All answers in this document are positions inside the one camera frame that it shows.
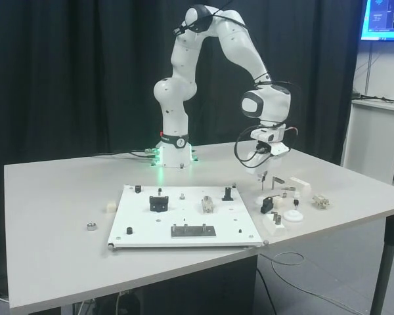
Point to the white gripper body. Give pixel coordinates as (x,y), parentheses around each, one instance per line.
(257,162)

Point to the thin metal round peg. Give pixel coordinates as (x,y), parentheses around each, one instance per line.
(263,183)

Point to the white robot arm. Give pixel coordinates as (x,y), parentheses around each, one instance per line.
(180,98)

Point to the dark square peg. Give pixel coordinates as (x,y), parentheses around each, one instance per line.
(274,183)

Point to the metal square peg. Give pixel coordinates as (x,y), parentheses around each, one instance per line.
(290,188)

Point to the white long peg holder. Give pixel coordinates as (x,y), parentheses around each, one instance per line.
(300,186)

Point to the thick metal round peg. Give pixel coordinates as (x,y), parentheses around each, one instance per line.
(273,217)
(278,220)

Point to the white two-peg holder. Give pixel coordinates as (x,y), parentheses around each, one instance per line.
(275,229)

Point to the black D-SUB plug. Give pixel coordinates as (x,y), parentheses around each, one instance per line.
(267,205)

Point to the metal bolt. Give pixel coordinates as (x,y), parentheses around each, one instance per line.
(285,194)

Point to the white cube holder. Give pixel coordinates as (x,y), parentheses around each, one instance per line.
(277,201)

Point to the white large gear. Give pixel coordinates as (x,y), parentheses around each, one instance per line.
(293,217)

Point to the metal waterproof plug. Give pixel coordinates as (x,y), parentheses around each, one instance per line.
(320,201)

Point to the white task board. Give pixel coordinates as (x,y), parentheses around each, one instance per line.
(184,223)

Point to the white cabinet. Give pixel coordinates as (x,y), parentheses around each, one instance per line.
(374,141)

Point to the black under-table cabinet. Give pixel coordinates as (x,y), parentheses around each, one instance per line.
(167,285)

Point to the black table leg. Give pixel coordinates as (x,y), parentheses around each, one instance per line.
(385,262)

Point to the small white holder block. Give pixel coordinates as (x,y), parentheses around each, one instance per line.
(111,207)

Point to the blue screen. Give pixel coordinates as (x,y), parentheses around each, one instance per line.
(385,18)

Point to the black curtain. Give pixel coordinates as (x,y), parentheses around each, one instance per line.
(69,72)

